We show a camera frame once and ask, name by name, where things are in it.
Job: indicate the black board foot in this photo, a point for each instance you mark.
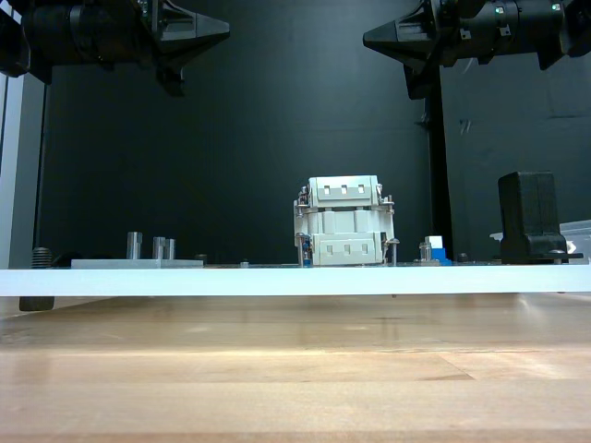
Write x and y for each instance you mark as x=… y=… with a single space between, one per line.
x=37 y=304

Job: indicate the black connector housing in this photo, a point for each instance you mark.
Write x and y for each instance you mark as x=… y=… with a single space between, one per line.
x=526 y=212

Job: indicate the black metal frame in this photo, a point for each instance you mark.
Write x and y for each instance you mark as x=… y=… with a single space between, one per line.
x=438 y=161

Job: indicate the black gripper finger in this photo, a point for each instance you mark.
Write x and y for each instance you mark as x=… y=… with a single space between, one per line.
x=411 y=55
x=194 y=25
x=406 y=32
x=184 y=51

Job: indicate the small connector block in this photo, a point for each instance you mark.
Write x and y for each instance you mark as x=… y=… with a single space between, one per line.
x=436 y=256

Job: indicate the silver metal peg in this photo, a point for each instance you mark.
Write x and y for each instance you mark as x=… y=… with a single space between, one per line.
x=171 y=250
x=133 y=244
x=159 y=249

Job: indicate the beige HAN10E connector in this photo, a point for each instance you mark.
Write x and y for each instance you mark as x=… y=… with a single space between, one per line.
x=344 y=189

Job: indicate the grey metal plate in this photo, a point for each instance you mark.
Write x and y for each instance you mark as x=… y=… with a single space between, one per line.
x=115 y=263

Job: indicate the beige HAN10E socket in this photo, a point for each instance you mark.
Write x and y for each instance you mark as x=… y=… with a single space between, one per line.
x=346 y=249

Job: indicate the white task board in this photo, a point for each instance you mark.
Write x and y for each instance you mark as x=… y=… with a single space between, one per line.
x=277 y=281

